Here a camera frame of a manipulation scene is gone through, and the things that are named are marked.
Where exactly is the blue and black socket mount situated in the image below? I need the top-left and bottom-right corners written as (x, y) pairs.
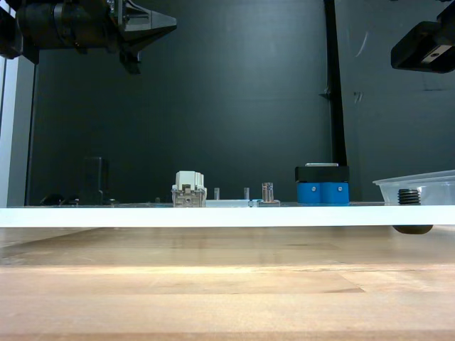
top-left (294, 162), bottom-right (351, 206)

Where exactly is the clear acrylic block with posts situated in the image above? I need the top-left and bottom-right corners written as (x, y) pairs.
top-left (205, 187), bottom-right (254, 209)

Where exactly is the beige connector housing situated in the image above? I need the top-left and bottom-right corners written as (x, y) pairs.
top-left (171, 170), bottom-right (208, 208)

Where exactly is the black wall pillar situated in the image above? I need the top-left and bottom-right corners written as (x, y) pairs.
top-left (321, 0), bottom-right (348, 167)

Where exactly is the black threaded screw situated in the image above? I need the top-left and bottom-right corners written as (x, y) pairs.
top-left (397, 188), bottom-right (422, 206)

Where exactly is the white task board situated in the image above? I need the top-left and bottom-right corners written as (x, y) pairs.
top-left (0, 204), bottom-right (455, 228)

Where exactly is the small silver socket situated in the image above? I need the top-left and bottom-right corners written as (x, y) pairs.
top-left (256, 181), bottom-right (282, 207)

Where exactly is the clear plastic tub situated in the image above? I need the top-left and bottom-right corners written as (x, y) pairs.
top-left (372, 169), bottom-right (455, 207)

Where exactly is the black rubber board foot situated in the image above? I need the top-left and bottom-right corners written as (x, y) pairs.
top-left (392, 224), bottom-right (434, 236)

